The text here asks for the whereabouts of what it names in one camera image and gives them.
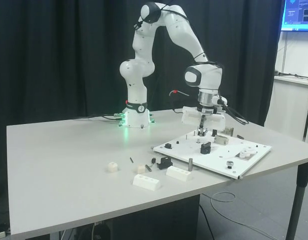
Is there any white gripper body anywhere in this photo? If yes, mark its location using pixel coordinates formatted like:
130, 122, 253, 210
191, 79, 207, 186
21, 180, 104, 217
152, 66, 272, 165
181, 105, 226, 131

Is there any white task board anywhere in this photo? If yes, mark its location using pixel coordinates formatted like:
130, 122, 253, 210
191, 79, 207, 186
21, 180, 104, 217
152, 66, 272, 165
152, 128, 273, 181

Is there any white gear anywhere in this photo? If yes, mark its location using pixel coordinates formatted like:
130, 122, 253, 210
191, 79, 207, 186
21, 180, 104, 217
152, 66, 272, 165
237, 148, 258, 160

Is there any white holder with holes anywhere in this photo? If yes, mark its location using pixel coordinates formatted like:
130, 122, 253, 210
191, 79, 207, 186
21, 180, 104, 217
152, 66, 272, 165
166, 167, 194, 182
132, 173, 163, 192

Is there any black D-SUB plug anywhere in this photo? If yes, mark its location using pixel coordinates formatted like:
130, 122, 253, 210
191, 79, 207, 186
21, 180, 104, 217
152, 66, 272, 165
156, 157, 173, 171

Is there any white cabinet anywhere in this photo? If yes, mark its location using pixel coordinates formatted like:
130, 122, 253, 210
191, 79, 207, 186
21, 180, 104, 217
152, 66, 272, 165
264, 74, 308, 145

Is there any black table leg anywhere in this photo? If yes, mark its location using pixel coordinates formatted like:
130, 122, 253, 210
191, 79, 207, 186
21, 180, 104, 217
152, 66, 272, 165
285, 159, 308, 240

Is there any blue screen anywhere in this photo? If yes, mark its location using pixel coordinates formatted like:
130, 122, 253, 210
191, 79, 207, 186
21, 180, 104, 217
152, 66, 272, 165
280, 0, 308, 32

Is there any black curtain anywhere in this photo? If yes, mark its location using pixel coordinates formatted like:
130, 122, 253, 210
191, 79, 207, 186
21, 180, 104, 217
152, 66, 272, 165
0, 0, 287, 226

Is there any small black plug with cable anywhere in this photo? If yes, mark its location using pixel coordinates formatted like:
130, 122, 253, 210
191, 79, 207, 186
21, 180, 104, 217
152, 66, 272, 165
146, 157, 157, 173

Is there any grey floor cable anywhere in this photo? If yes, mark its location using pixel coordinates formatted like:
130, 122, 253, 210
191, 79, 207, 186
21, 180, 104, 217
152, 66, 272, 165
200, 191, 291, 240

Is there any black cable at arm foot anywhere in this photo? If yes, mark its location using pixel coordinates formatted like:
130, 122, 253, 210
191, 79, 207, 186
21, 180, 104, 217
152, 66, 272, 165
75, 113, 125, 121

